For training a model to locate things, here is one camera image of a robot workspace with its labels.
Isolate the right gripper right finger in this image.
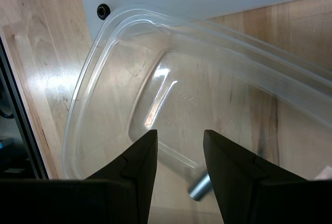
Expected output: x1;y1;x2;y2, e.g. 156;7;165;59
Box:
203;130;309;224

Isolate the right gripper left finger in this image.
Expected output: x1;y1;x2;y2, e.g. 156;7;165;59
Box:
85;130;158;224

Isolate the large steel cylinder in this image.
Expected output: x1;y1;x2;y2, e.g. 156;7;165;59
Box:
187;173;212;201

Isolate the clear plastic tub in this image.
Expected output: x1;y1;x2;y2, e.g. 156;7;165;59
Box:
61;3;332;183

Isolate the black board screw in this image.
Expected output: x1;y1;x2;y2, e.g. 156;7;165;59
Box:
96;3;111;19

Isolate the black aluminium frame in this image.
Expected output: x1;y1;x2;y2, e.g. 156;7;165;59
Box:
0;36;50;180

